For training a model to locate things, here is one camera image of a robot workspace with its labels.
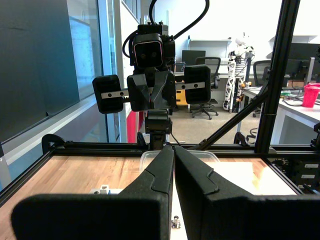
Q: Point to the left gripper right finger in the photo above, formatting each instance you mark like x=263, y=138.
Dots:
x=250, y=220

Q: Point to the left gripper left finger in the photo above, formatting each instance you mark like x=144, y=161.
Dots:
x=100, y=217

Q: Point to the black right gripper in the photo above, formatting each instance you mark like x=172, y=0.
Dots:
x=107, y=85

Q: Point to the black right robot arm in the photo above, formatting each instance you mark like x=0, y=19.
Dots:
x=158, y=125

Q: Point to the small blue white connector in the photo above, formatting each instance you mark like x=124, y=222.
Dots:
x=104, y=189

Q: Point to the blue connector with silver clip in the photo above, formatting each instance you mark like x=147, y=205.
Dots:
x=175, y=222

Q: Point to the yellow cabinet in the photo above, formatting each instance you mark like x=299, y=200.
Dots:
x=180, y=98

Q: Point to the red panel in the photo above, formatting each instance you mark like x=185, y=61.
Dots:
x=132, y=125

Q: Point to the white task board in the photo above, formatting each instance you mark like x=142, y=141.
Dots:
x=237, y=175

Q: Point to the dark computer monitor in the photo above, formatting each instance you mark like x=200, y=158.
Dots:
x=192, y=57
x=300, y=62

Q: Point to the black electronics box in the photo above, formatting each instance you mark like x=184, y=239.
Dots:
x=295, y=175

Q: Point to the clear plastic tub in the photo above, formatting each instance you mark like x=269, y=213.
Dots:
x=146, y=160

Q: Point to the black office chair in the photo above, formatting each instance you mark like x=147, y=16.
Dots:
x=260, y=70
x=215, y=72

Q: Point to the white shelf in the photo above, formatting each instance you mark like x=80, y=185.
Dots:
x=212, y=46

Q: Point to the white humanoid robot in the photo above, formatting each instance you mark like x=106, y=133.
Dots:
x=231, y=82

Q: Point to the white desk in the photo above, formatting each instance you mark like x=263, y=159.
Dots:
x=295, y=112

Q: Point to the red bucket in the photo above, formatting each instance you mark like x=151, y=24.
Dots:
x=310, y=96

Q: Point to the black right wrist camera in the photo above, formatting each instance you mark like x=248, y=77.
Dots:
x=147, y=52

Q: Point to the black aluminium frame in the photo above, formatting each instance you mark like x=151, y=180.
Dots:
x=275, y=87

